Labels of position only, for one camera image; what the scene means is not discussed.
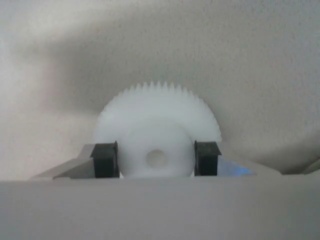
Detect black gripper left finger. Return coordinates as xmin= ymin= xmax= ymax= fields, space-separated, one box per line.
xmin=29 ymin=140 xmax=119 ymax=180

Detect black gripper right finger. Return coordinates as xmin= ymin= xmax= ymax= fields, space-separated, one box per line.
xmin=193 ymin=139 xmax=258 ymax=177

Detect white large gear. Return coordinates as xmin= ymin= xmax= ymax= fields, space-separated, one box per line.
xmin=92 ymin=80 xmax=223 ymax=179

